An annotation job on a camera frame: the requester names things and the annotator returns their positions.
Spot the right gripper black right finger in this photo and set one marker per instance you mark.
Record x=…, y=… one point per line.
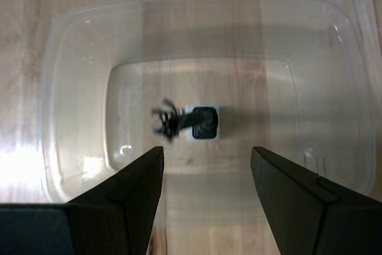
x=313, y=216

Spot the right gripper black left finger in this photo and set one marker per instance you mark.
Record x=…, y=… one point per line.
x=125, y=207

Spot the white square plug holder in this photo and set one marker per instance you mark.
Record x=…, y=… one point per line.
x=189, y=138

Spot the clear plastic tub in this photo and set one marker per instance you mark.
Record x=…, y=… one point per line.
x=89, y=87

